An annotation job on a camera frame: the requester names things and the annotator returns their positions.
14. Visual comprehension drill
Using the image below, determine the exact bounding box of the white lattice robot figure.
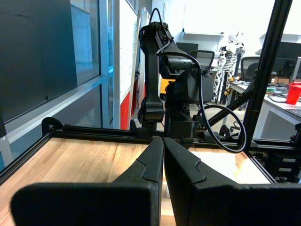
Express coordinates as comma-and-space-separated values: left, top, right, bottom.
213, 32, 246, 104

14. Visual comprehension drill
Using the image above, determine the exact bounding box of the yellow cabinet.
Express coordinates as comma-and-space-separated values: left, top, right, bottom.
160, 79, 176, 99

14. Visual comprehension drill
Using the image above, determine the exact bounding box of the red plastic cup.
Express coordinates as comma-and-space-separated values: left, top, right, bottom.
285, 81, 301, 105

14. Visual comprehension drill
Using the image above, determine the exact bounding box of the white desk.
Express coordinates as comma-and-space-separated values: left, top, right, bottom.
231, 80, 301, 142

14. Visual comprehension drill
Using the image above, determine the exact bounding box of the black mesh office chair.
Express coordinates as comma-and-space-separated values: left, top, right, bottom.
189, 49, 216, 76
241, 56, 261, 82

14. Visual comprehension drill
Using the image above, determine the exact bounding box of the black monitor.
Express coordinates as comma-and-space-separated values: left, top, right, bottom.
176, 42, 199, 57
274, 41, 301, 80

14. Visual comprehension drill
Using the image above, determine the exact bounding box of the black electronics box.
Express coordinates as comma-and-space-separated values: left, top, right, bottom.
251, 152, 301, 183

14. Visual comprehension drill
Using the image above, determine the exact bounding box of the black metal frame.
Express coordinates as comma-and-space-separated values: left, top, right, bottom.
0, 0, 301, 186

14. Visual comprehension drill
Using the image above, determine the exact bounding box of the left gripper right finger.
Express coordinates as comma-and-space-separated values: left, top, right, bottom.
164, 137, 301, 226

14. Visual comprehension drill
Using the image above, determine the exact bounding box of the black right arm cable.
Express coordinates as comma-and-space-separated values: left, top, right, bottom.
149, 8, 247, 153

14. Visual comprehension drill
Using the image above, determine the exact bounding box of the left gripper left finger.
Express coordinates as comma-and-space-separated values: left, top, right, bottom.
10, 137, 164, 226

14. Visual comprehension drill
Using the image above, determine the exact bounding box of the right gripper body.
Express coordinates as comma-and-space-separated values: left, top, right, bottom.
164, 101, 202, 139

